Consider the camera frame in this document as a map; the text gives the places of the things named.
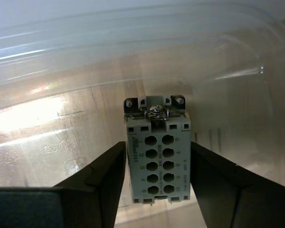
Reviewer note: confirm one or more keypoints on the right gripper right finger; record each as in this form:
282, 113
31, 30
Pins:
240, 202

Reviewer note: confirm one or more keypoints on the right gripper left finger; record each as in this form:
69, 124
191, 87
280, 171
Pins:
73, 202

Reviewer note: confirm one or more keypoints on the grey HAN10E connector insert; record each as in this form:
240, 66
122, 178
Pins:
156, 154

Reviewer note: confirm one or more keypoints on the clear plastic tub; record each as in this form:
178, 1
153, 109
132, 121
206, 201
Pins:
61, 71

